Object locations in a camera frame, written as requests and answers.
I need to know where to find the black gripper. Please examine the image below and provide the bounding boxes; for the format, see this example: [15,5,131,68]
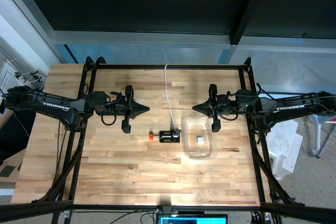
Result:
[192,84,233,133]
[115,85,150,133]

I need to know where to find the black clamp with red knob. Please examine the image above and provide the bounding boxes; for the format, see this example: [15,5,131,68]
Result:
[149,129,182,143]

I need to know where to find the clear plastic tub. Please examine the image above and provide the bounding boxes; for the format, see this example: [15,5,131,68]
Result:
[183,115,217,161]

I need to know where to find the white stepped foam block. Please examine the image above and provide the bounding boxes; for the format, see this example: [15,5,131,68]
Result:
[265,120,303,182]

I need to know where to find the blue-edged screen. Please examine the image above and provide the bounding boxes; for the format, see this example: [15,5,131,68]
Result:
[156,212,228,224]

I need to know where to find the brown cardboard box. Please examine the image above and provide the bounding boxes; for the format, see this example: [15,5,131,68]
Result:
[0,147,27,183]

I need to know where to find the white receptacle cable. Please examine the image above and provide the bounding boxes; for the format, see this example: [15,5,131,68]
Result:
[163,62,177,132]

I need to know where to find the grey aluminium window frame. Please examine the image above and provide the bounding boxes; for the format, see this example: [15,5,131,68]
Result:
[0,0,336,65]

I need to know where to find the small black fixed camera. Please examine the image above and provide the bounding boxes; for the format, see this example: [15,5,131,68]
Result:
[157,202,176,215]

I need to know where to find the grey metal chair frame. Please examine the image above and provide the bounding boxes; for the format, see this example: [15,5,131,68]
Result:
[307,112,336,159]

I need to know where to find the white and black cable bundle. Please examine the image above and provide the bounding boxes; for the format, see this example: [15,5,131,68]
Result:
[14,69,47,84]

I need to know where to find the black aluminium table frame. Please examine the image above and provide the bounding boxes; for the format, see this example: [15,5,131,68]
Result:
[0,56,336,224]

